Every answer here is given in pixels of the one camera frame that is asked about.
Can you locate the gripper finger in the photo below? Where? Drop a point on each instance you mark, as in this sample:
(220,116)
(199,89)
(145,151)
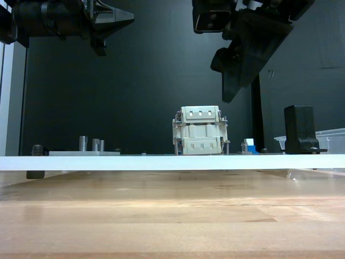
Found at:
(118,19)
(253,48)

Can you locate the beige HAN10E connector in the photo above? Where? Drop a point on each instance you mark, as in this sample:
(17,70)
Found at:
(199,118)

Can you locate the beige connector hub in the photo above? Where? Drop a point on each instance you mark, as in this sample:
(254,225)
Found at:
(200,145)

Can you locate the black upright socket block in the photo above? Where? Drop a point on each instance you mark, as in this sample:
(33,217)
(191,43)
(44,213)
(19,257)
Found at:
(299,126)

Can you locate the small grey metal clamp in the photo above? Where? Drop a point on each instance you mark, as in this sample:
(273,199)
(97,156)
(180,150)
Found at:
(244,148)

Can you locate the small blue white socket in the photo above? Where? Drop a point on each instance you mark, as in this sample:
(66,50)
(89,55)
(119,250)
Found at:
(251,149)

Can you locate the clear plastic tub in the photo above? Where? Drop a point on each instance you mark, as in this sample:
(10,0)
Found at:
(334,140)

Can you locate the black screw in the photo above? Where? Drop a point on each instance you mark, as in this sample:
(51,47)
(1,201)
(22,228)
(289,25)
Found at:
(37,150)

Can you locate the grey metal plate with pegs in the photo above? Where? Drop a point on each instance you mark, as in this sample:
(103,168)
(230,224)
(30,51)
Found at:
(81,153)

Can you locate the white board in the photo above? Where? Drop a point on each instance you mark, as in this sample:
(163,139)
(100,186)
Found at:
(161,163)

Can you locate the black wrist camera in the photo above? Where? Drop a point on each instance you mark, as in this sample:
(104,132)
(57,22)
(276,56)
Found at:
(213,19)

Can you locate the black wall post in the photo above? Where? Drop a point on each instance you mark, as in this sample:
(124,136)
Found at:
(257,121)

